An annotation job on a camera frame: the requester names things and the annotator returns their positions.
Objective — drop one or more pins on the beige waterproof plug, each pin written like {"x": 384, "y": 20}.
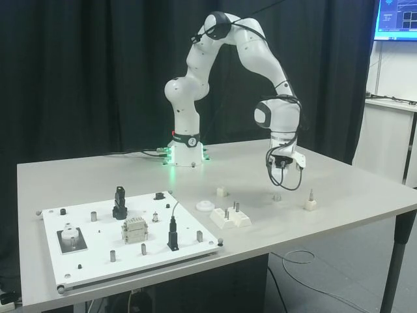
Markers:
{"x": 134, "y": 231}

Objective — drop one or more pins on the white task board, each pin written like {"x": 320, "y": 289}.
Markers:
{"x": 130, "y": 261}

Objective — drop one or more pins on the small white cube holder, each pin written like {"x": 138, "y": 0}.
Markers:
{"x": 221, "y": 191}

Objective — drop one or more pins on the white cabinet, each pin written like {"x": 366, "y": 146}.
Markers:
{"x": 387, "y": 140}

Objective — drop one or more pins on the thin metal peg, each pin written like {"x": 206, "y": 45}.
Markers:
{"x": 310, "y": 194}

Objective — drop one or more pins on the black D-SUB plug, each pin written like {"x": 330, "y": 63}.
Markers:
{"x": 119, "y": 203}

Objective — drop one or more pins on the white large gear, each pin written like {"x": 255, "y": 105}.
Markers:
{"x": 70, "y": 235}

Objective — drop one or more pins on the blue monitor screen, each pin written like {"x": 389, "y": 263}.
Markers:
{"x": 397, "y": 19}

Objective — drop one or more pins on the dark grey table leg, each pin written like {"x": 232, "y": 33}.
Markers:
{"x": 399, "y": 247}

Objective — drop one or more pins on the white peg holder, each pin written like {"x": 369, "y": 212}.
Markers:
{"x": 243, "y": 220}
{"x": 221, "y": 221}

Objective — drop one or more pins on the metal BNC plug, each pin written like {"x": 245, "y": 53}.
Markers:
{"x": 156, "y": 217}

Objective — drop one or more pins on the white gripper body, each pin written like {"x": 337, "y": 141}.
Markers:
{"x": 277, "y": 177}

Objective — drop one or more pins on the black curtain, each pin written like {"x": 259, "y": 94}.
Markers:
{"x": 81, "y": 81}

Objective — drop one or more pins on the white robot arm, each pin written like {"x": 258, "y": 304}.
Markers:
{"x": 192, "y": 98}

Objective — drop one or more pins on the small white single-peg holder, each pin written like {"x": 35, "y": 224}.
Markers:
{"x": 310, "y": 204}

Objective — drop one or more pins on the white medium gear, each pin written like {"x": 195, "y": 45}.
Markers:
{"x": 204, "y": 206}

